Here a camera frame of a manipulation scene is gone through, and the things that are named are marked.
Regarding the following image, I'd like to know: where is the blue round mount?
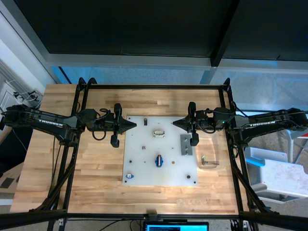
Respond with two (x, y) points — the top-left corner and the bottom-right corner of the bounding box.
(154, 155), (165, 168)

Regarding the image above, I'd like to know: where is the grey peg holder plate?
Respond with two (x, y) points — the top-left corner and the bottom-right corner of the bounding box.
(180, 134), (193, 156)

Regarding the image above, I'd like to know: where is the laptop screen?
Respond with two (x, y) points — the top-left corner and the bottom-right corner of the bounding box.
(143, 221), (209, 231)

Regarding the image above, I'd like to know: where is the white step stool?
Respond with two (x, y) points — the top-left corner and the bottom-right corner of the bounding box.
(244, 146), (308, 205)

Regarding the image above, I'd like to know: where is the clear plastic tub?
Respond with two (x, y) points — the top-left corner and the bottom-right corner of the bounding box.
(193, 131), (224, 172)

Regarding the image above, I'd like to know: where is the black camera on frame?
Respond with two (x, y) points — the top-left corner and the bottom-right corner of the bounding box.
(145, 208), (161, 221)

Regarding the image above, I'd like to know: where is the white wall cable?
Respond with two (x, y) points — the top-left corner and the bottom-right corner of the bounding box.
(13, 91), (37, 101)

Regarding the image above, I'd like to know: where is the brown cardboard box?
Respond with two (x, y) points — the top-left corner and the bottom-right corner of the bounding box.
(0, 162), (25, 193)

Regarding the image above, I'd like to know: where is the grey folding ladder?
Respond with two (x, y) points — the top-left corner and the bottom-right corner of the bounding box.
(286, 129), (308, 174)

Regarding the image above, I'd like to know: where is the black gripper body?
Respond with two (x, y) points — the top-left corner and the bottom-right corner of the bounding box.
(103, 103), (126, 148)
(186, 101), (214, 147)

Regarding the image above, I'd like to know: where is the black table frame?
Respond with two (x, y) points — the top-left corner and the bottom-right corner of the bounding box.
(0, 77), (308, 231)

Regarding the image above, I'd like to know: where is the white taskboard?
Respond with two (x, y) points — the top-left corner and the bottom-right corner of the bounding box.
(122, 115), (199, 187)

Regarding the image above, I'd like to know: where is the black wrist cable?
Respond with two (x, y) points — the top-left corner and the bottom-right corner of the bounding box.
(92, 108), (109, 141)
(195, 108), (218, 133)

